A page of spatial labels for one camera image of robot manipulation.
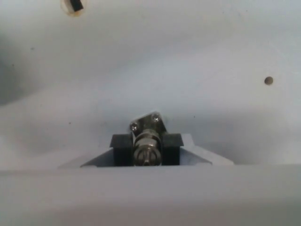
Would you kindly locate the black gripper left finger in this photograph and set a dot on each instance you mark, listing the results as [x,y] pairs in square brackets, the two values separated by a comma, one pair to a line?
[121,150]

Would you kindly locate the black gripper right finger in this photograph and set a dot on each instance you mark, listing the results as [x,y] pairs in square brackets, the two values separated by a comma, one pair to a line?
[170,150]

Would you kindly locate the metal BNC plug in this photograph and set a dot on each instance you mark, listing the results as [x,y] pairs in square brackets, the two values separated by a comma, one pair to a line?
[147,148]

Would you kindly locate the white task board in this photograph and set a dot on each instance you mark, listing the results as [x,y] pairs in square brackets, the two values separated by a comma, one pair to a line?
[150,70]

